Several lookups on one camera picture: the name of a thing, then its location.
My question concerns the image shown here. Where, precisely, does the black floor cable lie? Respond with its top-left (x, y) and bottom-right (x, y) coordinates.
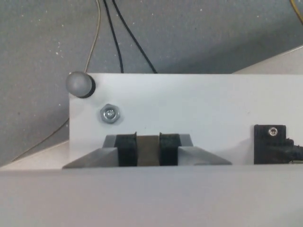
top-left (103, 0), bottom-right (125, 74)
top-left (111, 0), bottom-right (159, 74)

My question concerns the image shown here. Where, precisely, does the thin beige floor wire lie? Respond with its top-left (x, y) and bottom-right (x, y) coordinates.
top-left (4, 0), bottom-right (102, 164)

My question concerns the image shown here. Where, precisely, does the yellow floor cable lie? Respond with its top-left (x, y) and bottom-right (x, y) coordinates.
top-left (289, 0), bottom-right (303, 25)

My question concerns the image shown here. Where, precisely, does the white task board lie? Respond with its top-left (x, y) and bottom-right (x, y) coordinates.
top-left (65, 70), bottom-right (303, 170)

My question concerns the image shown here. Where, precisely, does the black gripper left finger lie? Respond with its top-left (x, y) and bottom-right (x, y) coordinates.
top-left (62, 131), bottom-right (138, 169)

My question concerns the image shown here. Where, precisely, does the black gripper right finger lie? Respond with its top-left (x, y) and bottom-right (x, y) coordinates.
top-left (159, 132), bottom-right (233, 166)

